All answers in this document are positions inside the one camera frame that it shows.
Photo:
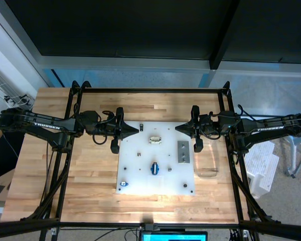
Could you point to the white taskboard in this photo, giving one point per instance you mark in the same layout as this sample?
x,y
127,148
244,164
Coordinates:
x,y
140,185

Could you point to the grey metal stand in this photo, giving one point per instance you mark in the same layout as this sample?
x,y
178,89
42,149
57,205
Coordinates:
x,y
294,160

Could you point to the small black socket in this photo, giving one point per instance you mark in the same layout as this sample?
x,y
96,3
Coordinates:
x,y
141,127

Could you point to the beige connector housing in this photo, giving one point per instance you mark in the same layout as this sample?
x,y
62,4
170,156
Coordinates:
x,y
155,140

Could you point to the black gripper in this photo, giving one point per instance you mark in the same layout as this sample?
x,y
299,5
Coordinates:
x,y
115,130
199,128

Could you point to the blue round mount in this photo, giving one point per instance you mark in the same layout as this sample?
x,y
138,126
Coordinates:
x,y
150,170

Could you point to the black aluminium frame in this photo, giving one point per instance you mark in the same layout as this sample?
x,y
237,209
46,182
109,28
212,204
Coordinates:
x,y
150,90

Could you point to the small black table camera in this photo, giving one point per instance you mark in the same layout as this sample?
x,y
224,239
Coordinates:
x,y
149,227

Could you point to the blue square mount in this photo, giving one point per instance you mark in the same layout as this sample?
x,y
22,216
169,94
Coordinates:
x,y
120,184

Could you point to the grey metal window frame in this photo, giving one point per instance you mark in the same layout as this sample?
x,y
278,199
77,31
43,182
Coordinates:
x,y
140,61

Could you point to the flat cardboard box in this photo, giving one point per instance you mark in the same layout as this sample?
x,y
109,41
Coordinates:
x,y
7,178

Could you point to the laptop screen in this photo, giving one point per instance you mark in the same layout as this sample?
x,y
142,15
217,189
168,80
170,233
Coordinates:
x,y
174,238

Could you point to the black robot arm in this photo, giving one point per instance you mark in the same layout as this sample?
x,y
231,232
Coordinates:
x,y
268,129
47,124

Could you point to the clear plastic tub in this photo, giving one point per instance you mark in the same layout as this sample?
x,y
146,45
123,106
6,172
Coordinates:
x,y
208,173

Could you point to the grey metal holder block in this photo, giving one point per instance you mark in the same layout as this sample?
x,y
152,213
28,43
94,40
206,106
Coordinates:
x,y
179,150

